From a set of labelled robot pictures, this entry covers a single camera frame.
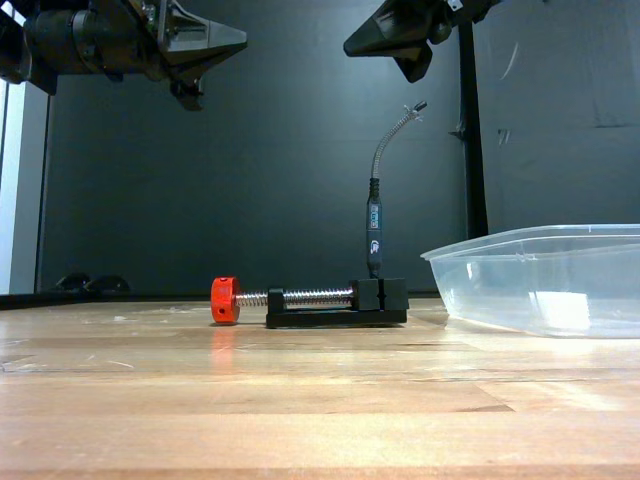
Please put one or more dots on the black clamp with orange knob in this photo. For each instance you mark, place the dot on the black clamp with orange knob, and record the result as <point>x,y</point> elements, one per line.
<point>325,317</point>

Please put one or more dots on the clear plastic tub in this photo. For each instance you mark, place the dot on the clear plastic tub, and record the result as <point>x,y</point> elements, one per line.
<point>500,300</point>

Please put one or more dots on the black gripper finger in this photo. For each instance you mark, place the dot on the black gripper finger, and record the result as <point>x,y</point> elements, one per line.
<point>395,25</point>
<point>200,62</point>
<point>385,49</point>
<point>220,37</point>

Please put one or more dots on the black aluminium frame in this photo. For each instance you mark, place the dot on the black aluminium frame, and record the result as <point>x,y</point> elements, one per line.
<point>100,299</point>

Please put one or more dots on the small white block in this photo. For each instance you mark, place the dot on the small white block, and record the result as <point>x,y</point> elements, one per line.
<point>560,310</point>

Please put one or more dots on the black vertical post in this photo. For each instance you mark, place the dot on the black vertical post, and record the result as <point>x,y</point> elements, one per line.
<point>475,175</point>

